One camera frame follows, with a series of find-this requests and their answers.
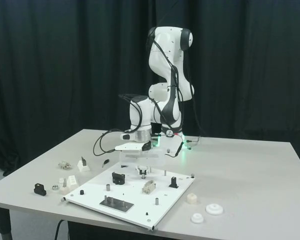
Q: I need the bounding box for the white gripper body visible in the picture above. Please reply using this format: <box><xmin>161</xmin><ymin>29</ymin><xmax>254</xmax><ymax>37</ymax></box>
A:
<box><xmin>118</xmin><ymin>147</ymin><xmax>166</xmax><ymax>168</ymax></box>

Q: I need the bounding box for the white task board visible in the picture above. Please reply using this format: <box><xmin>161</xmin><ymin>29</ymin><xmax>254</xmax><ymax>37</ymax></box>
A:
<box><xmin>61</xmin><ymin>159</ymin><xmax>197</xmax><ymax>231</ymax></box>

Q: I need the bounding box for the cream plastic block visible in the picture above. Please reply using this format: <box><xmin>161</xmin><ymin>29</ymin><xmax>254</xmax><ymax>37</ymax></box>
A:
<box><xmin>186</xmin><ymin>192</ymin><xmax>200</xmax><ymax>205</ymax></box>

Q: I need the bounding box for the white peg holder block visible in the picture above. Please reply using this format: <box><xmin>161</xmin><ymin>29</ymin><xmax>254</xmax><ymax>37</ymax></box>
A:
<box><xmin>76</xmin><ymin>156</ymin><xmax>91</xmax><ymax>173</ymax></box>

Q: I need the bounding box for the long white holder block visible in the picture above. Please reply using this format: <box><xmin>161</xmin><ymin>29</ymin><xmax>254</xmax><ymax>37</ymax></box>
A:
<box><xmin>66</xmin><ymin>174</ymin><xmax>78</xmax><ymax>187</ymax></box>

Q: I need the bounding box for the white medium gear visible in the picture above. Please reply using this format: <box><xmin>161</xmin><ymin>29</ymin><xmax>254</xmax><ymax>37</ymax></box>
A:
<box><xmin>190</xmin><ymin>212</ymin><xmax>205</xmax><ymax>224</ymax></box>

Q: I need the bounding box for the white large gear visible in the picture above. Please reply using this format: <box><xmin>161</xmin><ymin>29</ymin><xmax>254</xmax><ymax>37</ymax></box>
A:
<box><xmin>205</xmin><ymin>203</ymin><xmax>223</xmax><ymax>216</ymax></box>

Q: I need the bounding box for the small white holder with peg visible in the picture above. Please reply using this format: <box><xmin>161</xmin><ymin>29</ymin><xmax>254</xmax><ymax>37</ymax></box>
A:
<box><xmin>59</xmin><ymin>180</ymin><xmax>69</xmax><ymax>195</ymax></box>

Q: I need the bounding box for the black D-SUB plug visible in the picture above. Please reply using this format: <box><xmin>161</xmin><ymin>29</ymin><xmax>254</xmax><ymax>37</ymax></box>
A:
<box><xmin>33</xmin><ymin>183</ymin><xmax>48</xmax><ymax>196</ymax></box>

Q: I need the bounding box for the black curtain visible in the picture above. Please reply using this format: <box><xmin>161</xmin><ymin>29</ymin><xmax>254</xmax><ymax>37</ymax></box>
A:
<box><xmin>0</xmin><ymin>0</ymin><xmax>300</xmax><ymax>176</ymax></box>

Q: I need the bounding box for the black table leg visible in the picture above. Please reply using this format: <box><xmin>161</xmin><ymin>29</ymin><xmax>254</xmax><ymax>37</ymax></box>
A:
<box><xmin>0</xmin><ymin>206</ymin><xmax>12</xmax><ymax>240</ymax></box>

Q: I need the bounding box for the thin black rod on wire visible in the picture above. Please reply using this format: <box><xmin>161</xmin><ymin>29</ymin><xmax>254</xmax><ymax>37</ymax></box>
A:
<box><xmin>174</xmin><ymin>141</ymin><xmax>185</xmax><ymax>157</ymax></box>

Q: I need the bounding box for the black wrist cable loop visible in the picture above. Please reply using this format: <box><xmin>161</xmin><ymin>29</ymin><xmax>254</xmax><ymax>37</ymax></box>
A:
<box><xmin>92</xmin><ymin>93</ymin><xmax>143</xmax><ymax>157</ymax></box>

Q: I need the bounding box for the black base cable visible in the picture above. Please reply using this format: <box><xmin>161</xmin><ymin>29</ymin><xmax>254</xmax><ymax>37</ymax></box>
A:
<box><xmin>186</xmin><ymin>136</ymin><xmax>204</xmax><ymax>145</ymax></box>

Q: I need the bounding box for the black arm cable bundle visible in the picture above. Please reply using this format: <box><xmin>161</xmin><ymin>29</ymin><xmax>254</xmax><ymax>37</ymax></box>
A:
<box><xmin>146</xmin><ymin>27</ymin><xmax>203</xmax><ymax>141</ymax></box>

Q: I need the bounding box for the black floor cable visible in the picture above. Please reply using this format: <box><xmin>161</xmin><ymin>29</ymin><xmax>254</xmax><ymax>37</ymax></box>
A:
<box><xmin>54</xmin><ymin>219</ymin><xmax>66</xmax><ymax>240</ymax></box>

